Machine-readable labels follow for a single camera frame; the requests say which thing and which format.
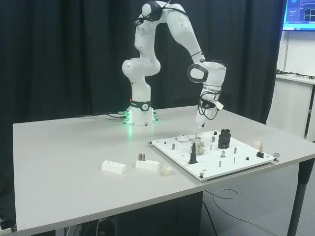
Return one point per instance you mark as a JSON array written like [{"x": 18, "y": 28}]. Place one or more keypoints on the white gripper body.
[{"x": 206, "y": 115}]

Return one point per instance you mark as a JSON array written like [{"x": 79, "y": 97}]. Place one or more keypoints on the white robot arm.
[{"x": 142, "y": 73}]

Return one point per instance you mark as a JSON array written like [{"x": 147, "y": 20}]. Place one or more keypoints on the metal square peg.
[
  {"x": 140, "y": 157},
  {"x": 144, "y": 156}
]

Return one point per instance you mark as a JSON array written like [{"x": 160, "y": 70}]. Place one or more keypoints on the white peg holder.
[
  {"x": 113, "y": 167},
  {"x": 147, "y": 166}
]

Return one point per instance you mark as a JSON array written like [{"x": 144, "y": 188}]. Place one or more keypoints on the white medium gear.
[{"x": 191, "y": 136}]

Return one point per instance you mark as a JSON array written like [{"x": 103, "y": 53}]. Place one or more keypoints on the white large gear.
[{"x": 183, "y": 138}]

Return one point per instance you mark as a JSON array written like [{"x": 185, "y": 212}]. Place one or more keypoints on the clear Ethernet plug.
[{"x": 200, "y": 147}]

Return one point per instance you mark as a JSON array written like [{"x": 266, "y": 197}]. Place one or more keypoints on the black D-SUB plug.
[{"x": 224, "y": 138}]

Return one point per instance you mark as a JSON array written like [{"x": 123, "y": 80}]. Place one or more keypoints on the black USB plug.
[{"x": 193, "y": 156}]

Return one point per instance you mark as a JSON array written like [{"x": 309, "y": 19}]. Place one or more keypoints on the metal BNC plug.
[{"x": 224, "y": 154}]

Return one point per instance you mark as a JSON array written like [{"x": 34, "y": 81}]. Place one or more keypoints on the white task board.
[{"x": 221, "y": 167}]

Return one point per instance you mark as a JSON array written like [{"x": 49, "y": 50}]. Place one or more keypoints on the small translucent white block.
[{"x": 167, "y": 170}]

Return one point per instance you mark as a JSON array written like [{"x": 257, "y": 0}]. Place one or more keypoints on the small white plug holder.
[{"x": 257, "y": 144}]

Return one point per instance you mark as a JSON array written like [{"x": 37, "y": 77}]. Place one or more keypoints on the black waterproof plug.
[{"x": 260, "y": 153}]

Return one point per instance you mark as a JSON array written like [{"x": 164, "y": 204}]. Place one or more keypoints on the metal nut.
[{"x": 277, "y": 155}]

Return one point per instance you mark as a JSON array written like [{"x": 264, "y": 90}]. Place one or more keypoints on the white cabinet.
[{"x": 292, "y": 105}]

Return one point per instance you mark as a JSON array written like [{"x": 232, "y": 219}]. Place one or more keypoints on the dark table leg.
[{"x": 299, "y": 196}]

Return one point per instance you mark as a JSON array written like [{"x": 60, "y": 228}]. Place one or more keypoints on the blue monitor screen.
[{"x": 300, "y": 14}]

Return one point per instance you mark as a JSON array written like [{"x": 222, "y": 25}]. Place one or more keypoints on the black curtain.
[{"x": 61, "y": 61}]

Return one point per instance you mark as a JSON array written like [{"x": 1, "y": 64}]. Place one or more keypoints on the white power strip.
[{"x": 5, "y": 226}]

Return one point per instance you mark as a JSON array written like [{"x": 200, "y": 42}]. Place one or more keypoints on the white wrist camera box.
[{"x": 219, "y": 105}]

